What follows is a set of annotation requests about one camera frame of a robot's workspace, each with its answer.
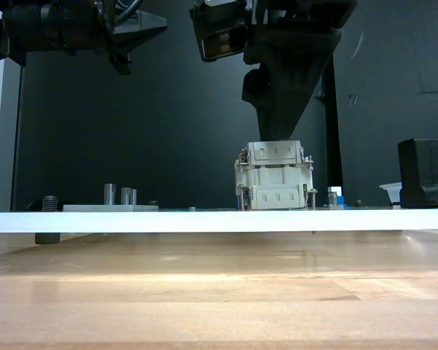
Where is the grey HAN10E connector insert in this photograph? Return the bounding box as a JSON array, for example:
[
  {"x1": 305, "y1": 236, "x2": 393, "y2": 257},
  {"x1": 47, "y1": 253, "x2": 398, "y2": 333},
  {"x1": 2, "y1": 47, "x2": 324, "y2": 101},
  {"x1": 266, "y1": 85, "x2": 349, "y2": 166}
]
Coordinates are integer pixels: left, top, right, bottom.
[{"x1": 234, "y1": 140, "x2": 314, "y2": 172}]

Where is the grey HAN10E connector base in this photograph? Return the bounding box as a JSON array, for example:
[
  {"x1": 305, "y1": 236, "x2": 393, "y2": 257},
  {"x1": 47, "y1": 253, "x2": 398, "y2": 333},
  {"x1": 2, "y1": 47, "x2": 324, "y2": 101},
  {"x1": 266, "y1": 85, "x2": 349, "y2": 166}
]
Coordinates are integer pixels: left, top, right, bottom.
[{"x1": 234, "y1": 164, "x2": 319, "y2": 211}]

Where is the black connector block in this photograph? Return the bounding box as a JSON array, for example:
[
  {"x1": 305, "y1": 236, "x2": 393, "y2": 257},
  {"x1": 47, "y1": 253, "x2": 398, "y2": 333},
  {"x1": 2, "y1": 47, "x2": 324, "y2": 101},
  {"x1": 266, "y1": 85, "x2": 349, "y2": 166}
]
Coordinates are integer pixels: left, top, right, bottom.
[{"x1": 397, "y1": 138, "x2": 438, "y2": 209}]

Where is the clear plastic tub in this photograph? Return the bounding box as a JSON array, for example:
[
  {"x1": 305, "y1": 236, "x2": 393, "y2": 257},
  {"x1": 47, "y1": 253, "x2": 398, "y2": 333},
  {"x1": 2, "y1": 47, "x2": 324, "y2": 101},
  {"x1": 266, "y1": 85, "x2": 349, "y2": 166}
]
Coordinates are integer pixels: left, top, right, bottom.
[{"x1": 378, "y1": 176, "x2": 438, "y2": 209}]

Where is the grey metal plate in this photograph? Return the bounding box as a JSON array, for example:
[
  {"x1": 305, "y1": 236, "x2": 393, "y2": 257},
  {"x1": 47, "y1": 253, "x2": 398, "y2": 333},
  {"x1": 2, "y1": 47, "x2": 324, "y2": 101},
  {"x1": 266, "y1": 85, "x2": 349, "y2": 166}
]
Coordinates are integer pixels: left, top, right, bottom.
[{"x1": 62, "y1": 203, "x2": 160, "y2": 212}]

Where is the white task board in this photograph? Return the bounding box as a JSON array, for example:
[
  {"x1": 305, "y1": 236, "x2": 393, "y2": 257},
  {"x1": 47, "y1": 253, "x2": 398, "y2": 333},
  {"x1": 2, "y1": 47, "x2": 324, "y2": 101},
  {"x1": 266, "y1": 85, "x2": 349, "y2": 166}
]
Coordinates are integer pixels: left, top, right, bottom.
[{"x1": 0, "y1": 209, "x2": 438, "y2": 234}]

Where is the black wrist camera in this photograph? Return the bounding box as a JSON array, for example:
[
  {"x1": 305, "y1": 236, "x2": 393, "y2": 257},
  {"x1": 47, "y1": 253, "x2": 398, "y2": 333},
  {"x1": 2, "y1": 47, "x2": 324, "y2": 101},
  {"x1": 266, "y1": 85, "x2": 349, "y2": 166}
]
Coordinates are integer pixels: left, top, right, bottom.
[{"x1": 189, "y1": 0, "x2": 250, "y2": 63}]

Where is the black metal frame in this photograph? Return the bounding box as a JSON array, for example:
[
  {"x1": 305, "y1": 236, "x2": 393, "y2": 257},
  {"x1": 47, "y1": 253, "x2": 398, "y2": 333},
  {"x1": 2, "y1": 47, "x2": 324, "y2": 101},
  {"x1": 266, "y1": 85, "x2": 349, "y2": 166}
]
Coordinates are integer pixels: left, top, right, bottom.
[{"x1": 320, "y1": 32, "x2": 344, "y2": 189}]

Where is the slotted metal post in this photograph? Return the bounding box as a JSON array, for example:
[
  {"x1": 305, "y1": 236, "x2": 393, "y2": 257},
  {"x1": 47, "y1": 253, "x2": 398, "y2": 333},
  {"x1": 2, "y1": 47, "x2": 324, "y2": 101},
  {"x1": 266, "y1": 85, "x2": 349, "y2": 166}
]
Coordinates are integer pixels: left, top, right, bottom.
[{"x1": 120, "y1": 187, "x2": 138, "y2": 206}]

